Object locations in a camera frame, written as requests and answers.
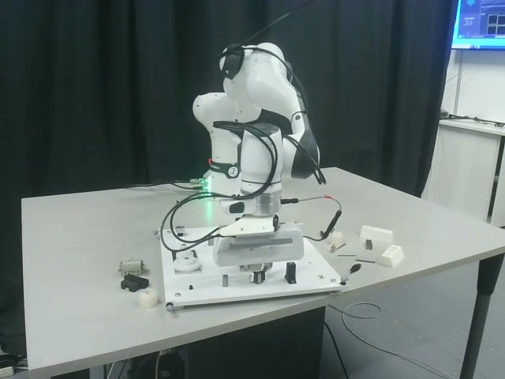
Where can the small white plug holder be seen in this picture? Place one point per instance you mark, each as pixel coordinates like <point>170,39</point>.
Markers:
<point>148,299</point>

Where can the black table leg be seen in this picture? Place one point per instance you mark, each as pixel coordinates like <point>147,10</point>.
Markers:
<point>479,316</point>

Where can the black curtain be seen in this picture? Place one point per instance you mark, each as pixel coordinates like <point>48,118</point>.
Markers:
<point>118,79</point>

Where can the white sloped peg holder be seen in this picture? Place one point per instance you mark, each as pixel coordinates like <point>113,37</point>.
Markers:
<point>390,256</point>

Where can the black upright plug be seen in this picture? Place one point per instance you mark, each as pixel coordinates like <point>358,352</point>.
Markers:
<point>290,272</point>

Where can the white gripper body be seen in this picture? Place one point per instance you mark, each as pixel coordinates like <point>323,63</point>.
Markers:
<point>256,248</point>

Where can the white task board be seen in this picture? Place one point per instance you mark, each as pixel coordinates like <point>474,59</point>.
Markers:
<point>236,294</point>

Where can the black D-SUB plug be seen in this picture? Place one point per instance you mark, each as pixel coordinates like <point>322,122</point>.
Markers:
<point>134,283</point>

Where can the thin metal round peg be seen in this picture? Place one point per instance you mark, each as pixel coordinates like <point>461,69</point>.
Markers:
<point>365,260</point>

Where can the blue screen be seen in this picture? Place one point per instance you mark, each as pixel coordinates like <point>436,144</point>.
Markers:
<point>481,23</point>

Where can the large white peg holder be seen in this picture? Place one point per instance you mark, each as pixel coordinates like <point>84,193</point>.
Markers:
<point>378,235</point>

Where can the black box under table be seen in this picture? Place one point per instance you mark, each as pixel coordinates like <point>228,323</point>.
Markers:
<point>252,343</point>

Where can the grey metal peg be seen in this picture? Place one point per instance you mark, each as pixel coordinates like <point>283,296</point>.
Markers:
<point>225,281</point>

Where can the thick metal square peg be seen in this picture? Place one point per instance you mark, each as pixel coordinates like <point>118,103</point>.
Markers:
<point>369,244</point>

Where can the white large gear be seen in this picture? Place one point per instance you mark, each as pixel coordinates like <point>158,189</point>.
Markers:
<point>187,263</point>

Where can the thin metal square peg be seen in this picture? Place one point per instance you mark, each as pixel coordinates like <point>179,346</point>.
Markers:
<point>347,254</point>

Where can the beige multi-pin plug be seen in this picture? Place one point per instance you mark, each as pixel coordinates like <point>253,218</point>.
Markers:
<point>127,265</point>

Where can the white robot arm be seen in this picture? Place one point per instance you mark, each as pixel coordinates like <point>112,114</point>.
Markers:
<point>256,166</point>

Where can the small white peg holder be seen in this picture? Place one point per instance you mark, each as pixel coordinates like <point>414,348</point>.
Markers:
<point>335,238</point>

